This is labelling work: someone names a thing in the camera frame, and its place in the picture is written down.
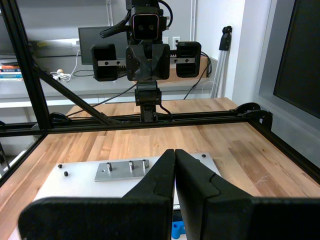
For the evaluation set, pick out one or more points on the white wall conduit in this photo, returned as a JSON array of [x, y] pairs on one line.
[[108, 12], [194, 17]]

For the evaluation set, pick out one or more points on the blue plastic block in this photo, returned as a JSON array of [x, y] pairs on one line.
[[178, 228]]

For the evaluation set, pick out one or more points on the metal standoff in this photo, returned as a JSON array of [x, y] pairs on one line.
[[131, 165], [109, 167], [144, 164]]

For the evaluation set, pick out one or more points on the beige HAN10-E connector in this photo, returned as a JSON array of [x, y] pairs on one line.
[[176, 206]]

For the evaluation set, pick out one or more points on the orange book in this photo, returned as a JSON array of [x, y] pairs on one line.
[[11, 67]]

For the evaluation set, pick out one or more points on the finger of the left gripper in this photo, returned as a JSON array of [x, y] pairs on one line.
[[136, 65], [162, 62]]

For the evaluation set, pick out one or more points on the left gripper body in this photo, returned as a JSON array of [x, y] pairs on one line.
[[105, 62]]

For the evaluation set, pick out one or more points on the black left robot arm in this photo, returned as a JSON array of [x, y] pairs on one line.
[[148, 96]]

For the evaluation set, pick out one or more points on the white wall outlet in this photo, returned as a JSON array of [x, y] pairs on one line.
[[176, 41]]

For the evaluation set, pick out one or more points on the black panel with grey frame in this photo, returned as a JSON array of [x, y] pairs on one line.
[[300, 50]]

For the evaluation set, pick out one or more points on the white board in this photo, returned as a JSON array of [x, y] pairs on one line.
[[80, 185]]

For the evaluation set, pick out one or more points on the black frame corner bracket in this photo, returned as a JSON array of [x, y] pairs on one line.
[[250, 108], [58, 116]]

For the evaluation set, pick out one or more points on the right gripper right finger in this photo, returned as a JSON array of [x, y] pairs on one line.
[[250, 220]]

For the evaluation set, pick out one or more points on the folded silver tripod stand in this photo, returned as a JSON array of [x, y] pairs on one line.
[[222, 62]]

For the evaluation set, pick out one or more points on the black metal frame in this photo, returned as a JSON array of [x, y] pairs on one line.
[[25, 62]]

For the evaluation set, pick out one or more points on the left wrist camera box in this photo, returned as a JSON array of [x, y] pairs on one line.
[[146, 26]]

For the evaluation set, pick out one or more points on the black computer monitor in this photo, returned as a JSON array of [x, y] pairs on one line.
[[105, 45]]

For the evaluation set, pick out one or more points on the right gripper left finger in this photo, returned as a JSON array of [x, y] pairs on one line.
[[100, 217]]

